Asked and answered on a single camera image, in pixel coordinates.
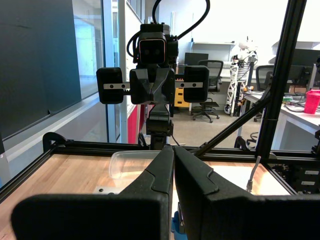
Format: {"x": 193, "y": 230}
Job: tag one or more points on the clear plastic tub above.
{"x": 125, "y": 167}

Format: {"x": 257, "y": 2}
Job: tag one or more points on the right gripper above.
{"x": 110, "y": 76}

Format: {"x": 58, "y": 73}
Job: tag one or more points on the white robot figure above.
{"x": 233, "y": 85}

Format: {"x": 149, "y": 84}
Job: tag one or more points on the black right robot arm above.
{"x": 160, "y": 125}

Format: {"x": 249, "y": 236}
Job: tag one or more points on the black office chair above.
{"x": 212, "y": 64}
{"x": 262, "y": 75}

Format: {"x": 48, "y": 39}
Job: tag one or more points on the blue plastic piece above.
{"x": 178, "y": 221}

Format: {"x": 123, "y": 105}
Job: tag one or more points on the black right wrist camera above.
{"x": 152, "y": 48}

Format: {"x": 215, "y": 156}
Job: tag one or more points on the black equipment box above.
{"x": 300, "y": 177}

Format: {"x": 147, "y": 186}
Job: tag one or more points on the black metal frame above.
{"x": 282, "y": 75}

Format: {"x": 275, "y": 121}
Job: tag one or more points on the white task board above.
{"x": 232, "y": 180}

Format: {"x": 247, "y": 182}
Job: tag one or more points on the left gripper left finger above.
{"x": 100, "y": 217}

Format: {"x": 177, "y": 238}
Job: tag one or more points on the white office desk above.
{"x": 300, "y": 120}

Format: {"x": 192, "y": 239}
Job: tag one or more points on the yellow drawer cabinet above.
{"x": 179, "y": 98}

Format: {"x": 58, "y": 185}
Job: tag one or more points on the pink plastic cup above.
{"x": 312, "y": 102}

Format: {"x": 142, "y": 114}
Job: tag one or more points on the black computer monitor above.
{"x": 193, "y": 58}
{"x": 305, "y": 60}

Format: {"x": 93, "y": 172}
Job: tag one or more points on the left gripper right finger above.
{"x": 250, "y": 220}

